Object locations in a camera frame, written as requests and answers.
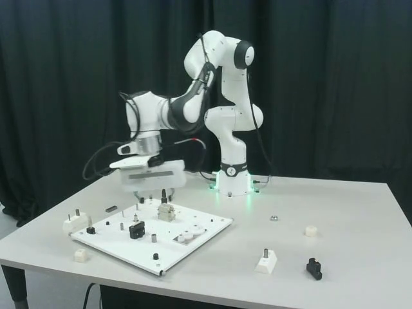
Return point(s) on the black table leg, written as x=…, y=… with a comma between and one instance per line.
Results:
x=14, y=286

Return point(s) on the white large gear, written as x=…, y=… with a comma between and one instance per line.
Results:
x=196, y=229

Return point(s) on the white round holder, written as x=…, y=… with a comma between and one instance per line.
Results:
x=311, y=231

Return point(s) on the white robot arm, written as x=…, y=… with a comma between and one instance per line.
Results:
x=231, y=161

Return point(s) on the metal nut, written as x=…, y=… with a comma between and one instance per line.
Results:
x=274, y=218

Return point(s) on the black curtain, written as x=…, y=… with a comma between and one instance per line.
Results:
x=48, y=64

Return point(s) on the small black plug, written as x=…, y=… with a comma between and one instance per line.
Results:
x=91, y=230

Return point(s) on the black waterproof plug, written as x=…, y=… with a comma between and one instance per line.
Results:
x=164, y=195

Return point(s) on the white small gear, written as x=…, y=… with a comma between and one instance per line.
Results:
x=185, y=237

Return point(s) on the white double peg holder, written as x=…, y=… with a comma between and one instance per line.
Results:
x=72, y=222

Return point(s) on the metal BNC plug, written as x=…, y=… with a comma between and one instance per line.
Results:
x=136, y=219

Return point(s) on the small white cube holder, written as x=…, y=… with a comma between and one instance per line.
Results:
x=81, y=256

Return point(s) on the flat black connector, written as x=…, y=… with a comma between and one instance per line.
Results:
x=111, y=208

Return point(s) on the metal socket block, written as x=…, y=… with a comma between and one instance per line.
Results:
x=165, y=212

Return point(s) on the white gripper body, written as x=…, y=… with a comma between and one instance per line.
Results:
x=151, y=178

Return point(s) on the white task board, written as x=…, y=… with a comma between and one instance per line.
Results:
x=128, y=251

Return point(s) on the white sloped peg holder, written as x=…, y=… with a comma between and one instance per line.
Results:
x=265, y=264

